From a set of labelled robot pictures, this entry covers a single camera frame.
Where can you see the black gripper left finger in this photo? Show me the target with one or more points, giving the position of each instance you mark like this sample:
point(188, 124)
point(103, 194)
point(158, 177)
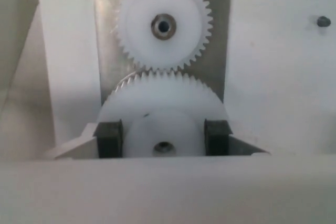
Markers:
point(109, 142)

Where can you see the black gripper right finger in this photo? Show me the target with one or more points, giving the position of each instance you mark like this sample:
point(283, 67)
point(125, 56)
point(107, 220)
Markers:
point(218, 140)

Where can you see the white large gear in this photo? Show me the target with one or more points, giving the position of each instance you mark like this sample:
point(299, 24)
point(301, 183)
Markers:
point(162, 95)

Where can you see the white medium gear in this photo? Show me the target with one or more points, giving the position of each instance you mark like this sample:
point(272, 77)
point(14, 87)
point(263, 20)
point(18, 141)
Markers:
point(181, 11)

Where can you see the white task board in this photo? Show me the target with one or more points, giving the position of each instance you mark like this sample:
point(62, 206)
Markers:
point(275, 64)

